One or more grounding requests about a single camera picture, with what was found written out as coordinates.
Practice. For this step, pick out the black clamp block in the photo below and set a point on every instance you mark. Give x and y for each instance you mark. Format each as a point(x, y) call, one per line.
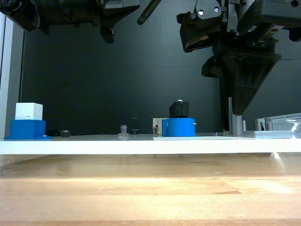
point(179, 109)

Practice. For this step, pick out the black board corner screw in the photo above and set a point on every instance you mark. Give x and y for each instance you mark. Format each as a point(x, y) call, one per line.
point(135, 123)

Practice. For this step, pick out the white task board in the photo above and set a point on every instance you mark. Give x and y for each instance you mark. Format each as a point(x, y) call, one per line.
point(94, 146)

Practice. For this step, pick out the white connector housing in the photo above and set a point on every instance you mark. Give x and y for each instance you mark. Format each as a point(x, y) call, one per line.
point(158, 126)

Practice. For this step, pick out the black wall post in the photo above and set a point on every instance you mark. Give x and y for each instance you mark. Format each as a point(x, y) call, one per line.
point(223, 110)

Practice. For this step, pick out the white cube plug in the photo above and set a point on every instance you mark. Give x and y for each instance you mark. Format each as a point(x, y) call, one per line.
point(28, 110)

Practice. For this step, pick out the silver 16mm metal cylinder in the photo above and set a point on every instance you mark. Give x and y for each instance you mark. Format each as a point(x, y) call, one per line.
point(236, 124)

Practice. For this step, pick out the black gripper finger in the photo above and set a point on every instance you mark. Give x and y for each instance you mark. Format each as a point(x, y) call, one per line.
point(127, 5)
point(247, 77)

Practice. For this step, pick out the blue square socket base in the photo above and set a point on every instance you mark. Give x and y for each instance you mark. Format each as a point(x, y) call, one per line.
point(26, 129)

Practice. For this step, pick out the grey metal block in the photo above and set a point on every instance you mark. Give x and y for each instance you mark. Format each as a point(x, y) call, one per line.
point(272, 134)

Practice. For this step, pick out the clear plastic tub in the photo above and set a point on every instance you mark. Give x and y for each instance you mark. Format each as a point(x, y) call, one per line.
point(287, 121)

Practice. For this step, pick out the blue round mount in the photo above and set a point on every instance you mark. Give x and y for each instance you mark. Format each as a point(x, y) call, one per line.
point(181, 127)

